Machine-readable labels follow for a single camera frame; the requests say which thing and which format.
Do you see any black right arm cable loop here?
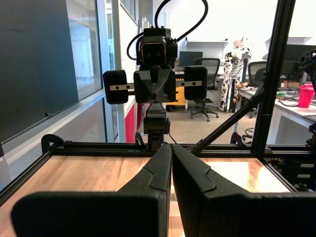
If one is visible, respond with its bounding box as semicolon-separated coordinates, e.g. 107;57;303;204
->
126;33;144;61

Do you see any yellow cabinet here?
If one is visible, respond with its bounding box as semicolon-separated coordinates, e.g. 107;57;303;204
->
165;86;186;107

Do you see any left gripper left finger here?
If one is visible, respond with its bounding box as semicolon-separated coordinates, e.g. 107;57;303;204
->
11;143;173;237

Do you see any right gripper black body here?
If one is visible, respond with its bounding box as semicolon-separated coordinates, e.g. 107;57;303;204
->
103;64;208;104

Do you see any white work desk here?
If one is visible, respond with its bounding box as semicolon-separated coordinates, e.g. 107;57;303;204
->
233;90;316;146

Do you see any white humanoid robot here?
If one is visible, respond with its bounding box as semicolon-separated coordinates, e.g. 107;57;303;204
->
219;36;252;114

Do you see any black office chair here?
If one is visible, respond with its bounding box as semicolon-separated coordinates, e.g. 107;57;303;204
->
247;61;268;119
190;58;221;122

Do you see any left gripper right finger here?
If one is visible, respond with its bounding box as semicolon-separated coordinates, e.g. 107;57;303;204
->
172;144;316;237

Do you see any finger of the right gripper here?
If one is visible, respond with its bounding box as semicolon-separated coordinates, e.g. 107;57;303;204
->
133;70;157;104
154;69;177;102

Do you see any long black right arm cable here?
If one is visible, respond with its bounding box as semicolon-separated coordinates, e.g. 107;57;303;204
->
154;0;208;41

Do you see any black computer monitor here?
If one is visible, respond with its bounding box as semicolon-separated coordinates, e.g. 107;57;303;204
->
179;51;203;67
281;44;316;77

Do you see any red cabinet panel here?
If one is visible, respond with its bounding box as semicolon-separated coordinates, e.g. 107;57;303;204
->
124;103;143;144

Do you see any red plastic cup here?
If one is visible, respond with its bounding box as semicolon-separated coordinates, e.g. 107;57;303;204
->
298;83;316;108

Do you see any black aluminium table frame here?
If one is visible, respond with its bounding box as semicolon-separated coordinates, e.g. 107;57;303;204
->
0;0;316;207

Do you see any white overhead shelf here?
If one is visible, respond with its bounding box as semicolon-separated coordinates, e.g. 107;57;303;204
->
184;39;229;59

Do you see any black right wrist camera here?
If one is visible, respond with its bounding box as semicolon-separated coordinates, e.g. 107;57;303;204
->
136;28;178;66

